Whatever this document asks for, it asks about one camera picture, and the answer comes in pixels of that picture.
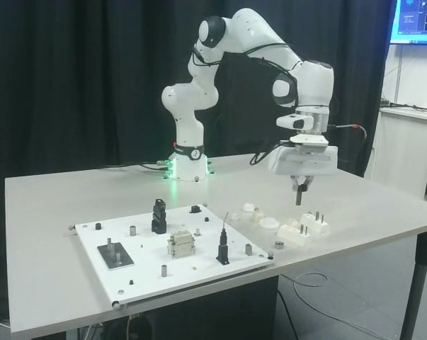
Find black computer case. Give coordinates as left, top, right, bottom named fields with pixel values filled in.
left=142, top=274, right=282, bottom=340

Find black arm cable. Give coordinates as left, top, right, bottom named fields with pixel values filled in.
left=189, top=41, right=304, bottom=167

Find black D-SUB plug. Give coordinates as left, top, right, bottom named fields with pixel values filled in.
left=150, top=198, right=168, bottom=236

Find thin black rod on wire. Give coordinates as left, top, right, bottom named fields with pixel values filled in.
left=326, top=123, right=369, bottom=140

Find black curtain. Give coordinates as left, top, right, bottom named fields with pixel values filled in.
left=0, top=0, right=398, bottom=319

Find white task board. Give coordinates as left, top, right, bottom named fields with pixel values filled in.
left=68, top=202, right=276, bottom=310

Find white large gear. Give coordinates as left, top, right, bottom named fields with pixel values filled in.
left=258, top=217, right=280, bottom=231

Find grey floor cable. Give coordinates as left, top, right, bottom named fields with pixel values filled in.
left=292, top=271, right=409, bottom=340

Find black base cable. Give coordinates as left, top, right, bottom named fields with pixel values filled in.
left=103, top=160, right=173, bottom=173

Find white round peg holder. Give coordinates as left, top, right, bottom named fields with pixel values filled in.
left=276, top=222, right=312, bottom=248

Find blue screen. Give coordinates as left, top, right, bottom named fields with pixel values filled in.
left=388, top=0, right=427, bottom=47

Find white cabinet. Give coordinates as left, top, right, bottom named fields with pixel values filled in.
left=370, top=105, right=427, bottom=205

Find thin black cable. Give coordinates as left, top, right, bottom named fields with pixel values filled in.
left=379, top=99, right=427, bottom=115

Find beige rectangular connector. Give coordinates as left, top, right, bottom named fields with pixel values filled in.
left=166, top=231, right=190, bottom=256

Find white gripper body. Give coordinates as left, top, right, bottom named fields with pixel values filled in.
left=267, top=144, right=339, bottom=178

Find black table leg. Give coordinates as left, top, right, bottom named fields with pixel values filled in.
left=399, top=226, right=427, bottom=340

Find white square peg holder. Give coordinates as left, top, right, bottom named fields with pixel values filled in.
left=300, top=210, right=331, bottom=236

